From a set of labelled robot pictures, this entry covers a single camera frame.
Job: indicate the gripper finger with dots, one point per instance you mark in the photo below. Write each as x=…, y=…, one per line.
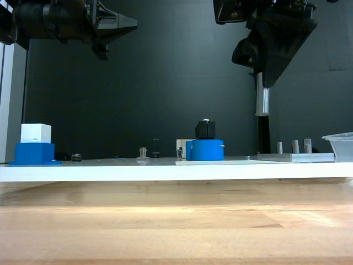
x=257, y=64
x=127, y=22
x=110, y=34
x=278, y=41

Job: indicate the white board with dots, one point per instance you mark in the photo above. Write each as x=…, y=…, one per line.
x=138, y=172

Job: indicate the blue square mount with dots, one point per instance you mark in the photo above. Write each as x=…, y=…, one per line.
x=33, y=153

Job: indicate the silver metal cylinder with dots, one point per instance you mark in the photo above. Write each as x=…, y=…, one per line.
x=262, y=102

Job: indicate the small metal fitting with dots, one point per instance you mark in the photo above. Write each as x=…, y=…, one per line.
x=142, y=152

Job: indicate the thin grey metal peg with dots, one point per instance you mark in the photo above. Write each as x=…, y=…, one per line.
x=280, y=147

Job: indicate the black metal frame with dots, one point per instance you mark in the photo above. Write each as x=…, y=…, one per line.
x=263, y=135

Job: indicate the black clamp block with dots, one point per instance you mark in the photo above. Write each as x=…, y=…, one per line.
x=205, y=129

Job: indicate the white cube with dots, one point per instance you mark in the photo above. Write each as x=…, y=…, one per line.
x=36, y=133

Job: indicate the beige connector housing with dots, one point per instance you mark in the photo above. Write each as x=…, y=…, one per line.
x=181, y=145

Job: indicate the grey aluminium bar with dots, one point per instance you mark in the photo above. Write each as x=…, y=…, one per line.
x=303, y=158

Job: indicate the medium grey metal peg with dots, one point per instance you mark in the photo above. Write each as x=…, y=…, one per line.
x=295, y=147

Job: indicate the blue round holder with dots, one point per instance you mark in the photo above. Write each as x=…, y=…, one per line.
x=205, y=150

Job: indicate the clear plastic tub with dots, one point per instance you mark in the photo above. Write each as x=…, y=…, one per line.
x=343, y=147

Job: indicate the thick grey metal peg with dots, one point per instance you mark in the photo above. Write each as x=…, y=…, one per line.
x=307, y=145

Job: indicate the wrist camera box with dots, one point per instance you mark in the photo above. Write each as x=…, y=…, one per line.
x=231, y=12

